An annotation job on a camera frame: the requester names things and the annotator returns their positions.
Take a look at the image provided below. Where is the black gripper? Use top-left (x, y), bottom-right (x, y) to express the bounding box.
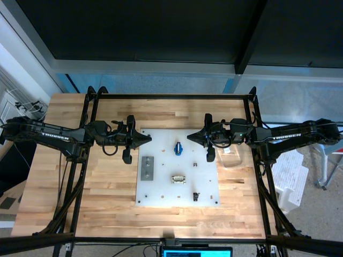
top-left (187, 114), bottom-right (232, 163)
top-left (109, 115), bottom-right (153, 164)

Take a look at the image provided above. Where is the grey metal plate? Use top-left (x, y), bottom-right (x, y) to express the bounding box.
top-left (140, 155), bottom-right (155, 182)

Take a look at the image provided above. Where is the clear plastic tub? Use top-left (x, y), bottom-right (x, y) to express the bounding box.
top-left (215, 144), bottom-right (247, 171)

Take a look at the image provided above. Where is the white task board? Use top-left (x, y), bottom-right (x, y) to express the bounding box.
top-left (136, 128), bottom-right (221, 207)

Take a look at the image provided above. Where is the white foam packaging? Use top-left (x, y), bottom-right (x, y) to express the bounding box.
top-left (272, 152), bottom-right (309, 215)

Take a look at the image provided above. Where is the laptop screen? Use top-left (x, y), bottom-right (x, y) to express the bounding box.
top-left (160, 246), bottom-right (233, 257)

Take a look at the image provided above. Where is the cardboard box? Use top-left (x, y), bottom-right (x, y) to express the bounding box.
top-left (0, 179), bottom-right (27, 215)

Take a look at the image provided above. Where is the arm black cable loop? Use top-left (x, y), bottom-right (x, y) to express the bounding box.
top-left (208, 122), bottom-right (234, 149)
top-left (102, 139), bottom-right (118, 157)

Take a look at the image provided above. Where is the black table-level camera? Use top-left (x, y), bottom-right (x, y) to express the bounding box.
top-left (160, 235), bottom-right (181, 247)

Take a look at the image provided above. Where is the white cable bundle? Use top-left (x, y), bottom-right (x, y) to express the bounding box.
top-left (14, 100), bottom-right (46, 116)

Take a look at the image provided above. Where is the grey metal cart frame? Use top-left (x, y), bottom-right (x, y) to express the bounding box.
top-left (312, 144), bottom-right (343, 191)

